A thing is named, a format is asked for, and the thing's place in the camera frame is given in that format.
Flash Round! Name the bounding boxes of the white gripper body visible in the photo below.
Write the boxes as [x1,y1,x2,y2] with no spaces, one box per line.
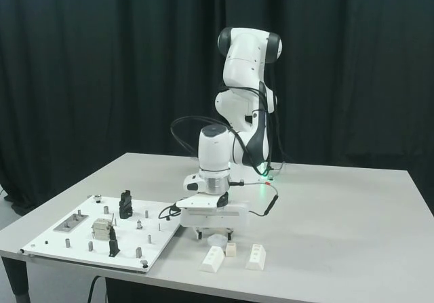
[179,203,250,230]

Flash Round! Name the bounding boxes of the white large gear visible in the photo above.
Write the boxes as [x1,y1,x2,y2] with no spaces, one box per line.
[208,235,228,249]

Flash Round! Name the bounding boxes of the flat white mounting plate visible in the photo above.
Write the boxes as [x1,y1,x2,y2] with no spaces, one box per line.
[175,194,229,211]

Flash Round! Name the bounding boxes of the white peg holder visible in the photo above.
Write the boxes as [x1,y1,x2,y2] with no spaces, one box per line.
[245,243,268,270]
[199,245,225,272]

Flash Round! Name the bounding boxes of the white task board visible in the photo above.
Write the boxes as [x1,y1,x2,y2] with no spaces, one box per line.
[18,193,181,276]

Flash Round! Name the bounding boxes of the black D-SUB plug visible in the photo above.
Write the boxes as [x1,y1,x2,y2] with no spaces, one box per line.
[118,188,134,220]

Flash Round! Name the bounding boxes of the beige waterproof plug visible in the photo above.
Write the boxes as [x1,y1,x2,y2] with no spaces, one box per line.
[91,217,113,242]

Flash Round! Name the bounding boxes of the black table leg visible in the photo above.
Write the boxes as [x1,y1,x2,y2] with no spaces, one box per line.
[1,256,27,303]

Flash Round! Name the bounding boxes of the black curtain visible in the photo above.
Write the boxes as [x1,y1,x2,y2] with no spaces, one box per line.
[0,0,434,212]

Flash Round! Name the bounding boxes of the small white wrist camera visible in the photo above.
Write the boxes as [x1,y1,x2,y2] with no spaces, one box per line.
[182,173,206,193]

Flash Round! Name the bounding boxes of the thin black rod on wire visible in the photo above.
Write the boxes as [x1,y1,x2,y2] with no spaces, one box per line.
[229,179,281,218]

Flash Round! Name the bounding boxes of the black base cable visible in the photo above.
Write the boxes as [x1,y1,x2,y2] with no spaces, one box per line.
[267,160,288,178]

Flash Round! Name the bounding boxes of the black plug with short cable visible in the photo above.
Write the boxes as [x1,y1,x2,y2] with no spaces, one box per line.
[107,214,122,258]

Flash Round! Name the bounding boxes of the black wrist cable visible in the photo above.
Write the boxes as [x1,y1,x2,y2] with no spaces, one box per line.
[159,117,245,221]

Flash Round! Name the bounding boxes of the black floor cable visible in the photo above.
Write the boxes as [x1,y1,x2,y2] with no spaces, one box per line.
[87,275,107,303]

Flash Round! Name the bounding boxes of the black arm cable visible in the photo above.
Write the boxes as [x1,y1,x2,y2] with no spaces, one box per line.
[233,85,285,177]

